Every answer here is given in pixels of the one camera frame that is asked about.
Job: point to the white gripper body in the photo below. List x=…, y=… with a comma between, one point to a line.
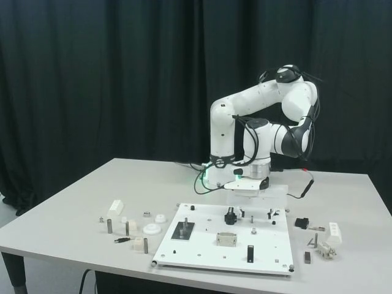
x=257, y=196

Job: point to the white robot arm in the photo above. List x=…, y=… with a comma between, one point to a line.
x=245, y=101

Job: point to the metal round peg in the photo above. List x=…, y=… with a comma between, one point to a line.
x=146, y=245
x=109, y=226
x=125, y=228

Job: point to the long white peg holder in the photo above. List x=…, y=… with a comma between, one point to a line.
x=115, y=207

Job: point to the black D-SUB plug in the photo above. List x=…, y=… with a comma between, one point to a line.
x=302, y=222

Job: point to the white task board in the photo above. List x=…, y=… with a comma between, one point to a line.
x=220, y=248

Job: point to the metal Ethernet plug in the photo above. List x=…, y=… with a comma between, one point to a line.
x=317, y=228

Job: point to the beige waterproof plug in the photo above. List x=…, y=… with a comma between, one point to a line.
x=325, y=247

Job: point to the white plug holder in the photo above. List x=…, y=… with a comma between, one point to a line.
x=334, y=232

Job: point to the white medium gear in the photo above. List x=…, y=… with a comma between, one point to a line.
x=160, y=218

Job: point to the white large gear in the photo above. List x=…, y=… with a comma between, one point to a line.
x=152, y=229

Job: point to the small white cube holder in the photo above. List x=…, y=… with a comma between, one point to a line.
x=132, y=225
x=137, y=244

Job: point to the black USB plug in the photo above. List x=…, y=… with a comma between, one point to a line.
x=122, y=240

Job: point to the black curtain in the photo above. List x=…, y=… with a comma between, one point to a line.
x=92, y=76

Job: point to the black table leg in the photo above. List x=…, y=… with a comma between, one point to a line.
x=13, y=272

